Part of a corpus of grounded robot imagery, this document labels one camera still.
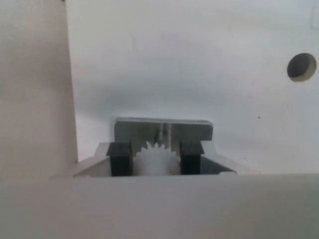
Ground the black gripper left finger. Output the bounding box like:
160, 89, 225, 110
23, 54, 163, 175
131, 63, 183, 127
72, 140, 134, 178

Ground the white small gear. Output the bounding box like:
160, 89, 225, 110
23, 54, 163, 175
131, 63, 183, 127
134, 140, 179, 176

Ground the white task board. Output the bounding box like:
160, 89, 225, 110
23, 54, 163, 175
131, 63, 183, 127
65, 0, 319, 176

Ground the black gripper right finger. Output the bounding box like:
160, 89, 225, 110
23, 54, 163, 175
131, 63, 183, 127
177, 139, 237, 175

